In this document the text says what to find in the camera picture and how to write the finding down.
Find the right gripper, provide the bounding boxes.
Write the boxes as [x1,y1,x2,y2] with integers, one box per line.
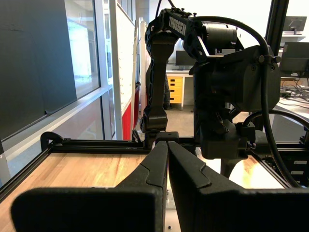
[194,96,257,181]

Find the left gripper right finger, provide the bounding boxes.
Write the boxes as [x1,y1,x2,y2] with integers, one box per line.
[169,141,309,232]

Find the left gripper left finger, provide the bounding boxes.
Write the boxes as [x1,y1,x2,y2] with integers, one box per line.
[11,141,169,232]

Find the yellow drawer cabinet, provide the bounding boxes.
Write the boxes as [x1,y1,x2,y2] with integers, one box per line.
[167,76,183,104]

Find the grey window ledge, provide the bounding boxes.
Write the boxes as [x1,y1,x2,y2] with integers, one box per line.
[0,86,114,160]

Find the white desk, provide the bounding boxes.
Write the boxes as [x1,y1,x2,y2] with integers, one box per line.
[166,69,194,78]

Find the black computer monitor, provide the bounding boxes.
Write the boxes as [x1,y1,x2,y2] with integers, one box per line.
[283,16,308,32]
[175,50,196,67]
[279,42,309,75]

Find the white partition panel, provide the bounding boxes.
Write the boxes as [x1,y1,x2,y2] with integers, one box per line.
[138,20,152,126]
[109,0,136,141]

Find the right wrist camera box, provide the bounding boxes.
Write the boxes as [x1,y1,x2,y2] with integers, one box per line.
[236,121,257,140]

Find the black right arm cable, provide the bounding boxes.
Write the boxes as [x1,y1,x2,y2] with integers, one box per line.
[154,0,177,15]
[190,14,309,189]

